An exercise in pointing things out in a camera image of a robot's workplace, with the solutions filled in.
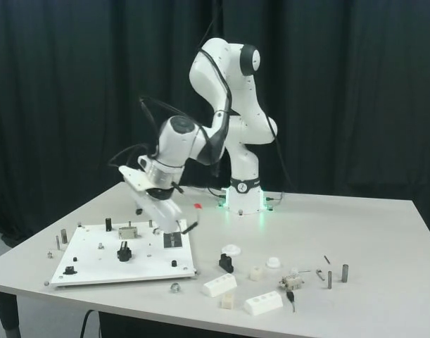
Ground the black curtain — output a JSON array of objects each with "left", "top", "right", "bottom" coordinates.
[{"left": 0, "top": 0, "right": 430, "bottom": 247}]

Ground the white large gear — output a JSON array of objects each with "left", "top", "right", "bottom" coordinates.
[{"left": 221, "top": 243, "right": 242, "bottom": 258}]

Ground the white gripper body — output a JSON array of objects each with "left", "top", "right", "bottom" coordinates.
[{"left": 131, "top": 189, "right": 188, "bottom": 234}]

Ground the black table leg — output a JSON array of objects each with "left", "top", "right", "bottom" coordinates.
[{"left": 0, "top": 289, "right": 20, "bottom": 338}]

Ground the black base cable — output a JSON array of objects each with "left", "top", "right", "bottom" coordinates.
[
  {"left": 263, "top": 191, "right": 286, "bottom": 208},
  {"left": 188, "top": 184, "right": 230, "bottom": 206}
]

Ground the black D-SUB plug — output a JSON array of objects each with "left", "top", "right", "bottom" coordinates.
[{"left": 218, "top": 253, "right": 235, "bottom": 273}]

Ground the white task board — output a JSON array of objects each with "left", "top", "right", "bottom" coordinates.
[{"left": 49, "top": 217, "right": 198, "bottom": 289}]

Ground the white three-hole peg holder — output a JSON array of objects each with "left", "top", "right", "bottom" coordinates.
[
  {"left": 244, "top": 291, "right": 284, "bottom": 315},
  {"left": 200, "top": 274, "right": 238, "bottom": 299}
]

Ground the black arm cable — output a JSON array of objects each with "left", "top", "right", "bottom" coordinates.
[{"left": 198, "top": 49, "right": 293, "bottom": 194}]

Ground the black cable under table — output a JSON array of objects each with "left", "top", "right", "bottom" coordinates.
[{"left": 80, "top": 308, "right": 101, "bottom": 338}]

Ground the black wrist loop cable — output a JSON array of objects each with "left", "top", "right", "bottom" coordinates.
[{"left": 108, "top": 94, "right": 201, "bottom": 170}]

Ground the thin black overhead cable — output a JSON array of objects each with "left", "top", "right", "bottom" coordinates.
[{"left": 199, "top": 0, "right": 225, "bottom": 54}]

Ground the metal waterproof plug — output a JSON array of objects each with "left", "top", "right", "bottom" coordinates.
[{"left": 279, "top": 268, "right": 311, "bottom": 292}]

